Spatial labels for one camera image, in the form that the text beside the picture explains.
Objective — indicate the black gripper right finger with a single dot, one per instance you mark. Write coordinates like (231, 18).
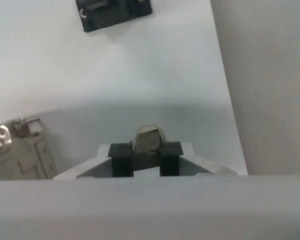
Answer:
(171, 162)

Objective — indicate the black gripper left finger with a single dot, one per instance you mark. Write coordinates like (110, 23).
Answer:
(121, 162)

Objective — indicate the white task board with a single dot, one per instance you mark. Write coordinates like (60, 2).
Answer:
(65, 75)

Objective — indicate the black USB plug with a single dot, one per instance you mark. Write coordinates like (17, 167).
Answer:
(115, 17)

